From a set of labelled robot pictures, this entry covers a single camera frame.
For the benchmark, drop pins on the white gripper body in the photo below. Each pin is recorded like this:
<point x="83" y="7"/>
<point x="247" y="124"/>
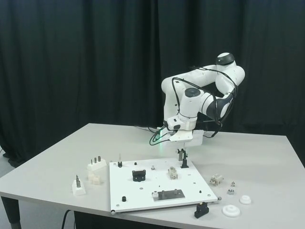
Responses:
<point x="197" y="138"/>

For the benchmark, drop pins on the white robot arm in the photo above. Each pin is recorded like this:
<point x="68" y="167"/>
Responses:
<point x="188" y="105"/>

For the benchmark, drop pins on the white long peg holder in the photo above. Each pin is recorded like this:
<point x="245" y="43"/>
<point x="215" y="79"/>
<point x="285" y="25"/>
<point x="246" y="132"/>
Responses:
<point x="96" y="166"/>

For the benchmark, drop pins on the small metal square peg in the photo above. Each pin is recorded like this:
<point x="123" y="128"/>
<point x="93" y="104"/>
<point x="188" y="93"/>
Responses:
<point x="77" y="181"/>

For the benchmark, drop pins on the white short peg holder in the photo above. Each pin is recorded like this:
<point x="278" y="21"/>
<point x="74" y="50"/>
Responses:
<point x="78" y="190"/>

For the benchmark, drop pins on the beige rectangular plug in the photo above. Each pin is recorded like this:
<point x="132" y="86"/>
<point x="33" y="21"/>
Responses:
<point x="216" y="180"/>

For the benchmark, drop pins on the white task board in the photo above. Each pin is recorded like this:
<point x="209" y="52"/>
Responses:
<point x="147" y="188"/>

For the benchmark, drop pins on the white small gear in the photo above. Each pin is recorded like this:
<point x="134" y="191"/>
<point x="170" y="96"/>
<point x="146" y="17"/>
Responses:
<point x="155" y="194"/>

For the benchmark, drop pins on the black D-SUB plug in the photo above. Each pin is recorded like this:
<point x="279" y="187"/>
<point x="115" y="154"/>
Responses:
<point x="201" y="210"/>

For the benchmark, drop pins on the white large gear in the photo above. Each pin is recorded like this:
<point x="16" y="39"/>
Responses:
<point x="230" y="211"/>

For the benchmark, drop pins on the white medium gear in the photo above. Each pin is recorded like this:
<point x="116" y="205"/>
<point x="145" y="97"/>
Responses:
<point x="245" y="200"/>

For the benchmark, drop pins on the cream plug holder block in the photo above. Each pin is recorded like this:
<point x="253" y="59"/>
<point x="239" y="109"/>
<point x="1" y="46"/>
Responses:
<point x="97" y="180"/>
<point x="91" y="176"/>

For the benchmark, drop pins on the black under-table panel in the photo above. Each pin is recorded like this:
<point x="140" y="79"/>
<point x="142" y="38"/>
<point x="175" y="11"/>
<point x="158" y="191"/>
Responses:
<point x="119" y="221"/>

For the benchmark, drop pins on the black curtains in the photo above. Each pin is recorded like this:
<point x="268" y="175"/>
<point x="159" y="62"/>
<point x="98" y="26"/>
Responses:
<point x="47" y="47"/>

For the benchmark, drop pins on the dark grey table leg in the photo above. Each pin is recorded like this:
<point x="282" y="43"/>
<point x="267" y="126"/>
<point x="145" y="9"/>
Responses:
<point x="10" y="212"/>

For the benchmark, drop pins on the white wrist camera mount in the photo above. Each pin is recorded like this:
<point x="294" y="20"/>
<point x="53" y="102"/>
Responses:
<point x="181" y="136"/>

